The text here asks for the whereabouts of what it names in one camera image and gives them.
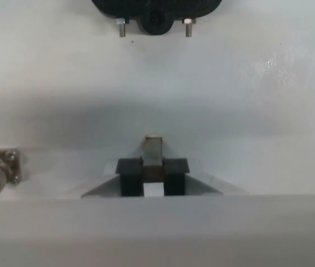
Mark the black D-SUB plug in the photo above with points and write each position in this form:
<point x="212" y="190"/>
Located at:
<point x="157" y="19"/>

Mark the metal square peg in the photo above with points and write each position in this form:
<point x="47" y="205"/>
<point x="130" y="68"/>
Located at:
<point x="152" y="155"/>

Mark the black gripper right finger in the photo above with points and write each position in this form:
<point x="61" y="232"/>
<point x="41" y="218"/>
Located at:
<point x="174" y="180"/>

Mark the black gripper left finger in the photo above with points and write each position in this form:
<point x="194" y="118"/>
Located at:
<point x="131" y="180"/>

